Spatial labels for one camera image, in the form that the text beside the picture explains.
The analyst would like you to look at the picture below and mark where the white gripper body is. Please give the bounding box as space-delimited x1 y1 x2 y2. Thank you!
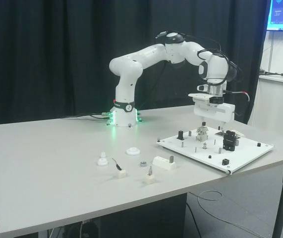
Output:
193 98 236 123

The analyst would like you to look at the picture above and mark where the flat white mounting plate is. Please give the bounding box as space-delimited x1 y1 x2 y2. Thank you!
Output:
188 93 211 101

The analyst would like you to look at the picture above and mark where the white task board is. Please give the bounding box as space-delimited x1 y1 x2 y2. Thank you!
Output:
156 125 275 176

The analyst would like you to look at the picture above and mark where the white cabinet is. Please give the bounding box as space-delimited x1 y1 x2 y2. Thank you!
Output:
249 71 283 144

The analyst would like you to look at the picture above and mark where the white wedge peg holder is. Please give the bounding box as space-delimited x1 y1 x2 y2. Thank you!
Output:
152 155 177 171

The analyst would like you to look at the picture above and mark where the white large gear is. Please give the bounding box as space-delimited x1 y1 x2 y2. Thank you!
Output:
125 147 140 156

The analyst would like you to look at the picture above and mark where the black curtain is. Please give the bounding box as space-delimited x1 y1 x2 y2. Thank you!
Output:
0 0 272 126

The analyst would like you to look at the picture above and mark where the silver wrist ring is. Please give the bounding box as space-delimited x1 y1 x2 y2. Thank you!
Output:
209 84 225 96

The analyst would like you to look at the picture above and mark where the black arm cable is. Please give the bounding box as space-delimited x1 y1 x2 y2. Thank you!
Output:
197 48 243 84

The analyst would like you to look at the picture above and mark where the grey floor cable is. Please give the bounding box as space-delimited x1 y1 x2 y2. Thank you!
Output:
187 189 232 238

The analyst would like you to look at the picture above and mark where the black plug with cable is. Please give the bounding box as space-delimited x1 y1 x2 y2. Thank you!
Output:
111 158 122 172

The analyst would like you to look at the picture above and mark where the black cable at foot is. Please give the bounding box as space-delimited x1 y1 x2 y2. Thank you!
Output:
64 112 113 120

